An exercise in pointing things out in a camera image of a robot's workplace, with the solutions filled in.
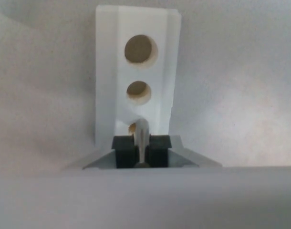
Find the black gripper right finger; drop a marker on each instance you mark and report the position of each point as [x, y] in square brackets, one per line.
[159, 152]

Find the white holder with round holes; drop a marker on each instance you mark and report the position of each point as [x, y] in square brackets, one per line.
[107, 71]

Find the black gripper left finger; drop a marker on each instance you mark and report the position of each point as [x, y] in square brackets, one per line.
[124, 152]

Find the thin metal round peg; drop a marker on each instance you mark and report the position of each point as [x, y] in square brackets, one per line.
[142, 143]

